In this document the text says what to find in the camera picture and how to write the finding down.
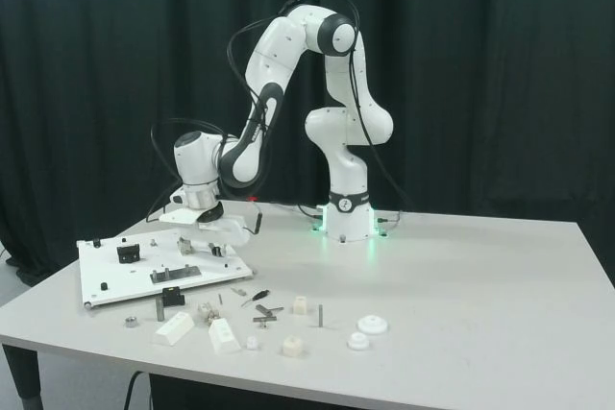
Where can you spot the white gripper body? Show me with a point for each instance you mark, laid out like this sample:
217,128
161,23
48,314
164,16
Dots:
230,232

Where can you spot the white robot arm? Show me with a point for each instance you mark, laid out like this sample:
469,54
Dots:
346,160

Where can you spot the metal square peg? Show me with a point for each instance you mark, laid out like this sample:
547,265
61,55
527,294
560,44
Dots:
269,308
264,320

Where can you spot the thick metal round peg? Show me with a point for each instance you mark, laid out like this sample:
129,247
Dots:
158,309

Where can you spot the thin metal round peg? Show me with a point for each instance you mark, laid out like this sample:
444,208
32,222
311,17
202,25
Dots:
320,316

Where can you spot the thin black rod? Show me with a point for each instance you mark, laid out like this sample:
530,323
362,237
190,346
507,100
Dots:
258,224

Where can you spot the small metal plug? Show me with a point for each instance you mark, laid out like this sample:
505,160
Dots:
237,291

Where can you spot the beige connector plug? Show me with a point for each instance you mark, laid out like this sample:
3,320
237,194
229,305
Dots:
209,311

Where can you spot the black block plug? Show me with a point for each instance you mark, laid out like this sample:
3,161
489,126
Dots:
172,297

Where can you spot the white long holder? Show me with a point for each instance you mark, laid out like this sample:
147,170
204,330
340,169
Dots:
174,329
223,334

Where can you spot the white task board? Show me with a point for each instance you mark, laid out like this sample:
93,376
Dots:
125,280

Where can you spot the white small gear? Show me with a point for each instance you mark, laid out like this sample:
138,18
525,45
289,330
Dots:
251,343

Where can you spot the white cube holder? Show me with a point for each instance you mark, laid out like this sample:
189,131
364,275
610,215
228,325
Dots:
301,306
291,347

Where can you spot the metal nut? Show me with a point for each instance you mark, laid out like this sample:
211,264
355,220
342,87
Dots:
130,322

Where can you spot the white medium gear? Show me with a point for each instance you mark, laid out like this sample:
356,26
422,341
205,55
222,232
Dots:
358,340

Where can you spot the white large gear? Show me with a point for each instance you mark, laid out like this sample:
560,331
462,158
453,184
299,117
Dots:
371,324

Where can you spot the black table leg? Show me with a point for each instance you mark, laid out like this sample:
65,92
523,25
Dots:
21,376

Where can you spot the black curtain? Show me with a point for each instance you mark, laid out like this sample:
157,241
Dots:
72,45

